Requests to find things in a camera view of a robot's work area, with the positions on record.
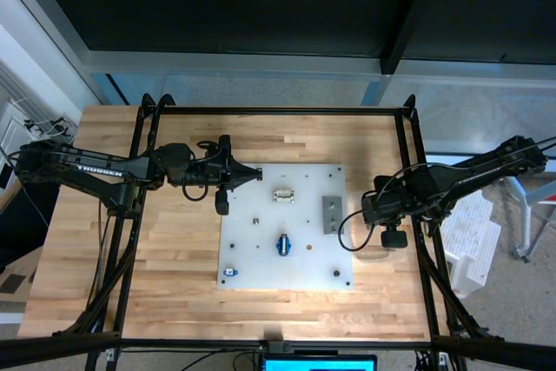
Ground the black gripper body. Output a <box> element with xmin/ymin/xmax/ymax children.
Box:
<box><xmin>203</xmin><ymin>135</ymin><xmax>233</xmax><ymax>216</ymax></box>
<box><xmin>361</xmin><ymin>190</ymin><xmax>409</xmax><ymax>251</ymax></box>

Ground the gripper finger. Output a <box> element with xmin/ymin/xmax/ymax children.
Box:
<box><xmin>228</xmin><ymin>173</ymin><xmax>265</xmax><ymax>192</ymax></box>
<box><xmin>228</xmin><ymin>157</ymin><xmax>265</xmax><ymax>176</ymax></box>

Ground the clear plastic tub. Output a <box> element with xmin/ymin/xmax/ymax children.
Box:
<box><xmin>349</xmin><ymin>190</ymin><xmax>403</xmax><ymax>264</ymax></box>

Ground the white task board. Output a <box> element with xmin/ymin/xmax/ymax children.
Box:
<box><xmin>215</xmin><ymin>164</ymin><xmax>356</xmax><ymax>292</ymax></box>

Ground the grey metal block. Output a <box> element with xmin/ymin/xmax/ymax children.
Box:
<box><xmin>321</xmin><ymin>195</ymin><xmax>344</xmax><ymax>237</ymax></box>

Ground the large blue clamp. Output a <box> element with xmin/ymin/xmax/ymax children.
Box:
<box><xmin>274</xmin><ymin>233</ymin><xmax>293</xmax><ymax>258</ymax></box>

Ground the white foam packing block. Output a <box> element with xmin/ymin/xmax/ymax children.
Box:
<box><xmin>437</xmin><ymin>191</ymin><xmax>504</xmax><ymax>301</ymax></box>

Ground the red panel wheeled stand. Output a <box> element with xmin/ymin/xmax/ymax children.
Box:
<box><xmin>503</xmin><ymin>177</ymin><xmax>556</xmax><ymax>264</ymax></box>

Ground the blue laptop screen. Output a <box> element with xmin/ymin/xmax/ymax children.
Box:
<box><xmin>259</xmin><ymin>353</ymin><xmax>378</xmax><ymax>371</ymax></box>

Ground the black equipment case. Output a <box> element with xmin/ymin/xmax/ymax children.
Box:
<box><xmin>0</xmin><ymin>179</ymin><xmax>62</xmax><ymax>275</ymax></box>

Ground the brown cardboard box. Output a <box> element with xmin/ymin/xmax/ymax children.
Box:
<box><xmin>0</xmin><ymin>244</ymin><xmax>44</xmax><ymax>315</ymax></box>

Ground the braided black arm cable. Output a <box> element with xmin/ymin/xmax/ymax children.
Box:
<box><xmin>181</xmin><ymin>182</ymin><xmax>209</xmax><ymax>202</ymax></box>

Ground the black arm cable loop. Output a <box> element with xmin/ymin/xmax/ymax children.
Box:
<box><xmin>337</xmin><ymin>209</ymin><xmax>377</xmax><ymax>253</ymax></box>

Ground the black aluminium frame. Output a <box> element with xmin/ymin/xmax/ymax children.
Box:
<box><xmin>0</xmin><ymin>92</ymin><xmax>556</xmax><ymax>371</ymax></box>

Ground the small black mount block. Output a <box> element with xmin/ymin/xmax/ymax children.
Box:
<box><xmin>264</xmin><ymin>339</ymin><xmax>291</xmax><ymax>355</ymax></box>

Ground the black and white cable bundle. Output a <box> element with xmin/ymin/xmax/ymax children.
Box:
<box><xmin>21</xmin><ymin>116</ymin><xmax>76</xmax><ymax>138</ymax></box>

